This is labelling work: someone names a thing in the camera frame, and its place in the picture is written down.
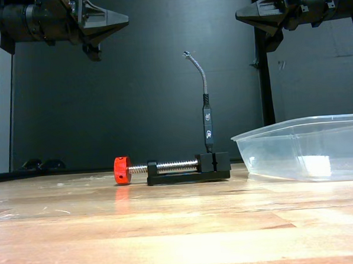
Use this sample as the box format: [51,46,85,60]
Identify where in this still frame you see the USB-C connector with braided cable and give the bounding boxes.
[182,48,215,128]

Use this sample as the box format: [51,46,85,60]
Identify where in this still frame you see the small white paper label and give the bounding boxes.
[302,154,333,178]

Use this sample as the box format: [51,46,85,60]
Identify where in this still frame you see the black clamp with red knob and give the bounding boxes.
[112,151,232,188]

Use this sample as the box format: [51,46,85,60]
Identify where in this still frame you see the clear plastic tub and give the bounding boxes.
[229,113,353,188]

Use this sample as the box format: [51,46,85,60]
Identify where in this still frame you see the black USB-C socket adapter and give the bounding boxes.
[202,124,216,154]

